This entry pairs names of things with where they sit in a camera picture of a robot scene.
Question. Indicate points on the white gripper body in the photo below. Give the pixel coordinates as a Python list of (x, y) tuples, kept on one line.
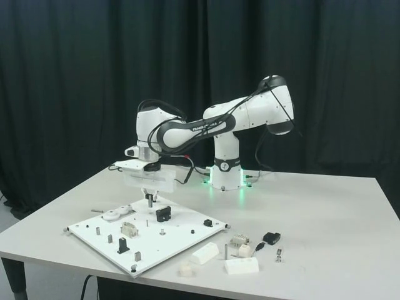
[(150, 180)]

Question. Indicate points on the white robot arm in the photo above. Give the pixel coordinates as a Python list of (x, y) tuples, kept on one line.
[(225, 156)]

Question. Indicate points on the metal square peg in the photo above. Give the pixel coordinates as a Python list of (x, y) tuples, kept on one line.
[(137, 256), (110, 239)]

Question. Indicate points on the white long peg holder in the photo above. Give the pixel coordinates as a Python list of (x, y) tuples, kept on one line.
[(242, 266), (204, 253)]

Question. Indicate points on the white medium gear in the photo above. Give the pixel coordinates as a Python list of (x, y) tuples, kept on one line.
[(125, 210)]

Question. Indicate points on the white large gear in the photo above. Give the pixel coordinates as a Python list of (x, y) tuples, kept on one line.
[(111, 216)]

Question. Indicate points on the white task board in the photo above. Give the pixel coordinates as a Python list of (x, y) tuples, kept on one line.
[(150, 243)]

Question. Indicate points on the small white plug holder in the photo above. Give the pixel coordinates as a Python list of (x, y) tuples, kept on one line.
[(187, 269), (244, 250)]

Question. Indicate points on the black Ethernet plug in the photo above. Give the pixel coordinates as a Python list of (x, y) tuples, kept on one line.
[(259, 247)]

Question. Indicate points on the black USB plug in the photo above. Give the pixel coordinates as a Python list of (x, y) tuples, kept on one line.
[(272, 238)]

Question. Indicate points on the black curtains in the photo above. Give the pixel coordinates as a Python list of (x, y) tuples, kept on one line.
[(93, 62)]

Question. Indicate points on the dark table leg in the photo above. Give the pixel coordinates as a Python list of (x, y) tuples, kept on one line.
[(12, 278)]

